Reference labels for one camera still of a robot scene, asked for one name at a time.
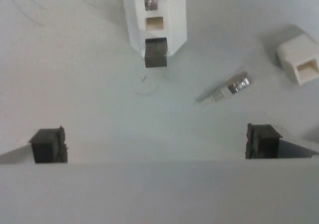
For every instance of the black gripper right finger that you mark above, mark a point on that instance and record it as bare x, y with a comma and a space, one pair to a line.
264, 144

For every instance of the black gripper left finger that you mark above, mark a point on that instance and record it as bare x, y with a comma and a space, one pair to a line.
47, 146

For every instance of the white square peg holder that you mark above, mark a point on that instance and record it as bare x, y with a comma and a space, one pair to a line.
134, 25

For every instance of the grey Ethernet plug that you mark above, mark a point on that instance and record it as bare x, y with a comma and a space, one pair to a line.
231, 87

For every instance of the white Ethernet plug holder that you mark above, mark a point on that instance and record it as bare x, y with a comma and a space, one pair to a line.
296, 57

